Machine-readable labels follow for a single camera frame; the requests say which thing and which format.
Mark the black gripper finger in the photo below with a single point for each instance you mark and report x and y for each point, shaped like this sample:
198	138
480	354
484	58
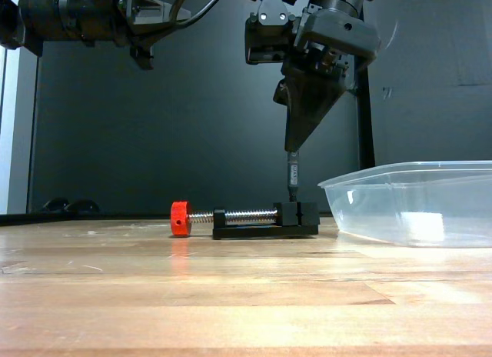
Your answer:
161	34
153	11
280	93
307	103

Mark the clear plastic tub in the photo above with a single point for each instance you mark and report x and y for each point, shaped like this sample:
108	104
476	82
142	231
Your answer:
365	203

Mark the black vise with red knob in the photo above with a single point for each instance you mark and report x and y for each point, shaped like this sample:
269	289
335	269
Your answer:
300	218

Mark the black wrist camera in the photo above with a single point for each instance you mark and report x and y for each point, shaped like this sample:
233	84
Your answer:
269	41

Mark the black vertical wall post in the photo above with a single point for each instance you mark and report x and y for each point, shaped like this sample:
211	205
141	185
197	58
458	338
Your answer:
365	134

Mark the black aluminium table frame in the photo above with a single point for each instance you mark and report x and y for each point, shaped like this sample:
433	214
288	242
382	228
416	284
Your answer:
77	217

